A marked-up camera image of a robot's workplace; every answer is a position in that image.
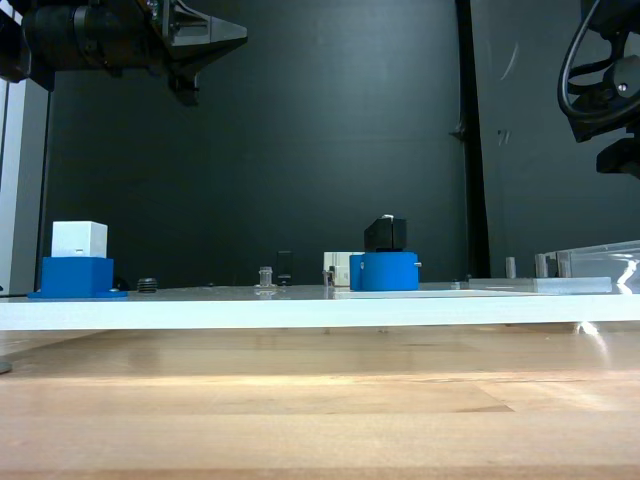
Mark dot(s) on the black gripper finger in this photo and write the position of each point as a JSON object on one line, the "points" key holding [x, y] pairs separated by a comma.
{"points": [[200, 54], [210, 29]]}

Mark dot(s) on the small silver cylinder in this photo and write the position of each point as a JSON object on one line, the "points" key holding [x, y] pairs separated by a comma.
{"points": [[563, 265], [541, 265]]}

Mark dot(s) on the thin silver cylinder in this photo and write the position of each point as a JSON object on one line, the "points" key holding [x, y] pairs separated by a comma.
{"points": [[510, 266]]}

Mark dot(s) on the clear plastic tub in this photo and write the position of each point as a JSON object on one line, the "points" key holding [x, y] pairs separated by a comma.
{"points": [[600, 260]]}

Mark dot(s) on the grey peg plate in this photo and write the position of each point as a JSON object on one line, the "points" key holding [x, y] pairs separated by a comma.
{"points": [[570, 285]]}

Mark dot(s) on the white square block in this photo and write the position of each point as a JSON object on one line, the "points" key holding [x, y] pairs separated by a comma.
{"points": [[77, 240]]}

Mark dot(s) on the small black connector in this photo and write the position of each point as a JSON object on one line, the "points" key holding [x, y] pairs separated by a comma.
{"points": [[284, 265]]}

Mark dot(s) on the clear plastic connector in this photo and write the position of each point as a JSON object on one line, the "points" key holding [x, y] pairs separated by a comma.
{"points": [[265, 280]]}

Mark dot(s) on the blue square socket base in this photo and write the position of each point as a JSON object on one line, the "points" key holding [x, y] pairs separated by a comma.
{"points": [[77, 277]]}

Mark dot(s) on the black plug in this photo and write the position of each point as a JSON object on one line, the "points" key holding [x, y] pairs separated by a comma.
{"points": [[385, 232]]}

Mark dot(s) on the white connector housing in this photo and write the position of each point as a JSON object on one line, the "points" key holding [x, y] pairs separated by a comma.
{"points": [[336, 265]]}

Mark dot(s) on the white board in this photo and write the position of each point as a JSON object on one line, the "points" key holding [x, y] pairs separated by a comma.
{"points": [[200, 312]]}

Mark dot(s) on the blue round socket base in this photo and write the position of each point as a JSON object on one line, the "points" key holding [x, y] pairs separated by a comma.
{"points": [[385, 272]]}

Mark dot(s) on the black metal frame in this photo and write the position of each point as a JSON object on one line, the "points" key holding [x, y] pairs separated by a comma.
{"points": [[472, 150]]}

